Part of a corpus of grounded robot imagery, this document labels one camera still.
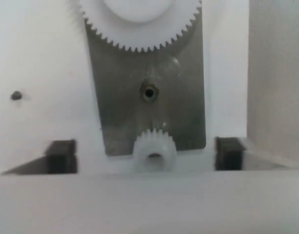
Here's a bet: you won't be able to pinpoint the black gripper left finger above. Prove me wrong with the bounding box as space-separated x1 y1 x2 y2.
0 139 79 176

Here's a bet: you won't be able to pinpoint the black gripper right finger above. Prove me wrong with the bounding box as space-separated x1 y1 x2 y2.
214 136 294 172

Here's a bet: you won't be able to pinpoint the white small gear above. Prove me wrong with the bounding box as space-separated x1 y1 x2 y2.
133 128 177 173

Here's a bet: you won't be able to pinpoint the white large gear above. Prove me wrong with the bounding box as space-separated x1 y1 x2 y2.
78 0 203 54

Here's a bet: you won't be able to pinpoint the white task board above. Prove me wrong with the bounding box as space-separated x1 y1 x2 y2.
0 0 250 176

